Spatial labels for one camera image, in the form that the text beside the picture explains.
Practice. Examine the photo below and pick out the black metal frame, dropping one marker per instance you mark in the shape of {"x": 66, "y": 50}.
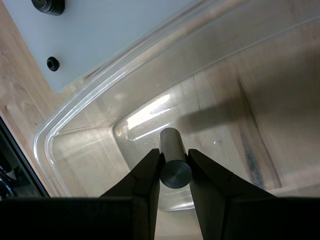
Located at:
{"x": 10, "y": 155}

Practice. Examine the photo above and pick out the white board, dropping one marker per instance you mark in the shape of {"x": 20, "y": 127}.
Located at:
{"x": 87, "y": 37}

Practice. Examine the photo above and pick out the black screw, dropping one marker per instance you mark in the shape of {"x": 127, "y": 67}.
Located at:
{"x": 53, "y": 63}

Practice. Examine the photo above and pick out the grey metal cylinder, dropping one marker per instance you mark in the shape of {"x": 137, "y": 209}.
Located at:
{"x": 172, "y": 150}

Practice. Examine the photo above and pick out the clear plastic tub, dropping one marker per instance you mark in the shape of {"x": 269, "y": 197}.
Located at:
{"x": 225, "y": 75}

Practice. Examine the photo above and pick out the large black knob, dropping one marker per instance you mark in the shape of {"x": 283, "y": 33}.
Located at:
{"x": 48, "y": 6}

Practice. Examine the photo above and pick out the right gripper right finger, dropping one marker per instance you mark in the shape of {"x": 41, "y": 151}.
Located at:
{"x": 210, "y": 185}

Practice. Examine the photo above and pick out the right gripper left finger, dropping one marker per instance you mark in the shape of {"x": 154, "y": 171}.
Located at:
{"x": 145, "y": 180}

